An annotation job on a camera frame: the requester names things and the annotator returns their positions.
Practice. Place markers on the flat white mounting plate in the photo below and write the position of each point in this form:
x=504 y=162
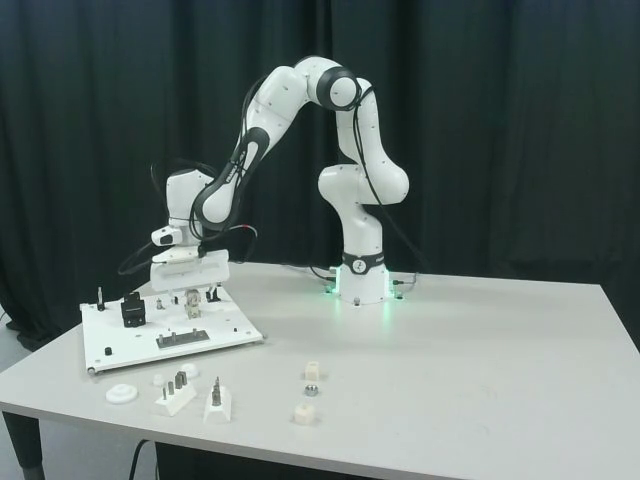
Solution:
x=175 y=257

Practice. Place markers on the black D-SUB plug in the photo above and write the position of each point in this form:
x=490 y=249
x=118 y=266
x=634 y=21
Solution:
x=133 y=312

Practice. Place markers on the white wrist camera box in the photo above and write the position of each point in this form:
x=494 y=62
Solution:
x=166 y=236

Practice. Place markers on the white small gear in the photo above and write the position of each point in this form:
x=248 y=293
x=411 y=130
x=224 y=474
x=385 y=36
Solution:
x=158 y=379

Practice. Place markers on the wide metal round peg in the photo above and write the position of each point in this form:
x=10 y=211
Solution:
x=216 y=398

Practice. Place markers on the white square peg holder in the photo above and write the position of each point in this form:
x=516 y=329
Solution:
x=175 y=405

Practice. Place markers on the white round peg holder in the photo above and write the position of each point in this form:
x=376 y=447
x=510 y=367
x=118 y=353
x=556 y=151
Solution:
x=218 y=412

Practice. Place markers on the white large gear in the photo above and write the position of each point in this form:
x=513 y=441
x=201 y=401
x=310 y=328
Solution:
x=121 y=394

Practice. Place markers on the black curtain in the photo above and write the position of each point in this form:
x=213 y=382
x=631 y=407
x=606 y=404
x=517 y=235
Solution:
x=75 y=100

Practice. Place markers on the grey waterproof plug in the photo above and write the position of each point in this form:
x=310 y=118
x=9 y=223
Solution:
x=193 y=301

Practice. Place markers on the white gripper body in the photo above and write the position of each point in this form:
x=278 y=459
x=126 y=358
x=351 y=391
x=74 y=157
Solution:
x=190 y=275

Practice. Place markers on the dark table leg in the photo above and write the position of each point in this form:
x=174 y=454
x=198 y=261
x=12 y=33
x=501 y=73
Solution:
x=22 y=445

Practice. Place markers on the white small plug holder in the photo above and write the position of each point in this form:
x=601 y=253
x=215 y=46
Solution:
x=304 y=415
x=312 y=371

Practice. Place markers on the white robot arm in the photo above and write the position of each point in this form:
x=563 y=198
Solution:
x=365 y=150

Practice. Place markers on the white task board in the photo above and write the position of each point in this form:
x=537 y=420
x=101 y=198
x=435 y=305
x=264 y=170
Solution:
x=150 y=350

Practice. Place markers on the black USB plug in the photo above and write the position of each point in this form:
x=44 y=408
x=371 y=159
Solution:
x=214 y=295

